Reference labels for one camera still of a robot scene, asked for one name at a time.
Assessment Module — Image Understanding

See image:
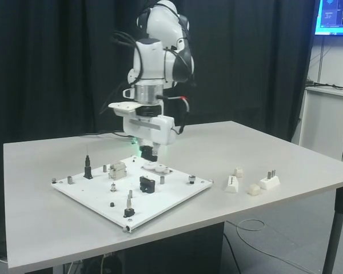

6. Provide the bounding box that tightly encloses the flat white mount plate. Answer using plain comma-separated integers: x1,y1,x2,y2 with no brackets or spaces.
107,101,145,111

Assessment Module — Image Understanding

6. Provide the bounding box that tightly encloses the black curtain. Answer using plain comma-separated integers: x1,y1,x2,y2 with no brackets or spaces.
0,0,318,255

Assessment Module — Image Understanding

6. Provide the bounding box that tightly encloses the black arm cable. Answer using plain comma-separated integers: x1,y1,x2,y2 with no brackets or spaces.
110,0,197,86

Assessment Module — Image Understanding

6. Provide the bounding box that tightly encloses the grey floor cable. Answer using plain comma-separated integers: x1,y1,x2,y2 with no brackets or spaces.
236,218,328,274

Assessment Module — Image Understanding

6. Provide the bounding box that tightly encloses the black D-SUB plug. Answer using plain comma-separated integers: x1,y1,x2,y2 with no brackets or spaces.
141,145,158,161

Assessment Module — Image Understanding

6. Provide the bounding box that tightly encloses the white wedge-shaped peg holder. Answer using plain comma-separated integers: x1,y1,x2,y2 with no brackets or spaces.
223,175,241,194
258,176,281,190

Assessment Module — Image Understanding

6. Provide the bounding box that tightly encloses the black floor cable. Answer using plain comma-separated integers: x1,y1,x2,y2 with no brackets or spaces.
222,233,238,274

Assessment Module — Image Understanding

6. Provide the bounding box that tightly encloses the white task board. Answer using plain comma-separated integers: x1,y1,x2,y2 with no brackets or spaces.
50,155,214,232

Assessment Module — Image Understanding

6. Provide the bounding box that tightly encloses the dark grey table leg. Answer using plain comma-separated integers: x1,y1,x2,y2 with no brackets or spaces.
322,187,343,274

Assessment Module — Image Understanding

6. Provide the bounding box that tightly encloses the thin black cable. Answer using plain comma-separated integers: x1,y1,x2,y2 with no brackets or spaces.
305,80,343,92

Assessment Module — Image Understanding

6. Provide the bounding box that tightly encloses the black base cable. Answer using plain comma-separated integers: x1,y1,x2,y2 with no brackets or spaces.
82,130,132,138

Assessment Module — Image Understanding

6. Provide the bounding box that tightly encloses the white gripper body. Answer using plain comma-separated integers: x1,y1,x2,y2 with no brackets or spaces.
122,114,177,144

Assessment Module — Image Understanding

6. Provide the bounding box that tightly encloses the white cabinet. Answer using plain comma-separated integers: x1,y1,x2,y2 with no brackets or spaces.
298,84,343,166

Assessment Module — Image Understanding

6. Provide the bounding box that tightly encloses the silver wrist ring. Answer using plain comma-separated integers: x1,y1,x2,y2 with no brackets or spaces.
134,84,163,104

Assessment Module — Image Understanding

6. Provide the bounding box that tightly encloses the blue screen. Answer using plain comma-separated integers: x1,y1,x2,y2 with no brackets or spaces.
314,0,343,37

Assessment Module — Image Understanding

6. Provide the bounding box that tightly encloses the beige rectangular connector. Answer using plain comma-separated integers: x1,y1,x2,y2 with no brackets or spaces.
108,161,129,180

